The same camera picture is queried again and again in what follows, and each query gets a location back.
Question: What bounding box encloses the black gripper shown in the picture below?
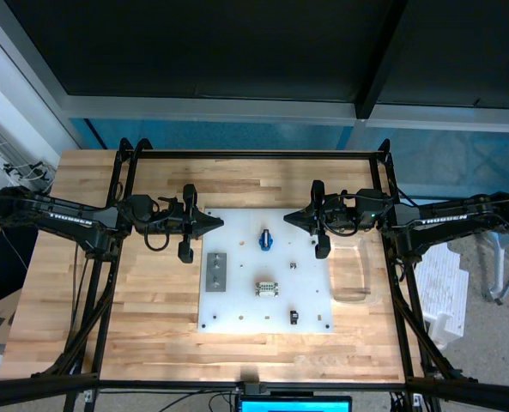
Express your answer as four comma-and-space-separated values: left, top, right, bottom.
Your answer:
282, 180, 348, 260
167, 184, 225, 264

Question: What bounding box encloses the beige connector plug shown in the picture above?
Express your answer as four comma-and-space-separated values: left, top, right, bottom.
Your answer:
256, 280, 280, 298

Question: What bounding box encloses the grey metal plate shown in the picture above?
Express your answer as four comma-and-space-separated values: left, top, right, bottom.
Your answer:
204, 251, 228, 293

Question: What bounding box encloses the clear plastic tub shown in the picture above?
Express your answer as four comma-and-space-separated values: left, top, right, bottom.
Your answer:
327, 236, 382, 306

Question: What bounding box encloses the white task board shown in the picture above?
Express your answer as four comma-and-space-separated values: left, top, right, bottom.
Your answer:
197, 208, 336, 335

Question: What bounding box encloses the white foam packaging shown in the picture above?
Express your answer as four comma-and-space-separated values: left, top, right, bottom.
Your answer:
413, 247, 470, 352

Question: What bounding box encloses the blue laptop screen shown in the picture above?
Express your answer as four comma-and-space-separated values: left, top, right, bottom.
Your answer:
235, 393, 354, 412

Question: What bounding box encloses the grey metal stand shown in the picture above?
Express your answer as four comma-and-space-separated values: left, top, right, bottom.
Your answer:
476, 225, 509, 306

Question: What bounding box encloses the brown cardboard box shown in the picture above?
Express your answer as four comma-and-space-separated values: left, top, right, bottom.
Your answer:
0, 288, 23, 357

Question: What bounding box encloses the black looped cable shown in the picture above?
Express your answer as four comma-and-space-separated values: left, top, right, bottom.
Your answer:
143, 221, 171, 252
320, 192, 361, 237

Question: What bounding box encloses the black aluminium frame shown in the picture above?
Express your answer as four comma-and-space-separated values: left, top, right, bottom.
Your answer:
0, 136, 509, 412

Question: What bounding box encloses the grey metal window frame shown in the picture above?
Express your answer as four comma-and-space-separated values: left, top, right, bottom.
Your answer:
0, 0, 509, 149

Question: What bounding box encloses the black table camera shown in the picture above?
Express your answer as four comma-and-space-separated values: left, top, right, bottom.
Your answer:
235, 373, 267, 396

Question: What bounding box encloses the tangled cable bundle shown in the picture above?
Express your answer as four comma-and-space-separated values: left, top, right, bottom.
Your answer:
0, 159, 53, 184

